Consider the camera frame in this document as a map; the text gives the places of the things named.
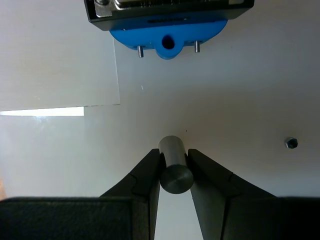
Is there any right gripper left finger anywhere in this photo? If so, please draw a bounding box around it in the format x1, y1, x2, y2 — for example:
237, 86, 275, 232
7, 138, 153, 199
0, 148, 162, 240

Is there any white taskboard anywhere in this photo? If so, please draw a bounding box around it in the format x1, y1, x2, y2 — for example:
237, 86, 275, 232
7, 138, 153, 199
0, 0, 320, 240

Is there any steel cylinder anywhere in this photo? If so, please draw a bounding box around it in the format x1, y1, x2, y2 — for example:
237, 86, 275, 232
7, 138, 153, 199
157, 135, 195, 195

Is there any blue round connector mount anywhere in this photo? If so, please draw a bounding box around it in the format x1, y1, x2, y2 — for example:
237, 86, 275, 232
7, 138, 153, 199
108, 18, 229, 61

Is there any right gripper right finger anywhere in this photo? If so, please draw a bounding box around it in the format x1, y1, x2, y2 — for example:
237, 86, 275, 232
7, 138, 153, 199
187, 148, 320, 240

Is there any black D-sub connector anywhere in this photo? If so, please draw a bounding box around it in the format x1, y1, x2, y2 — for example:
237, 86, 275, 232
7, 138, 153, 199
83, 0, 256, 32

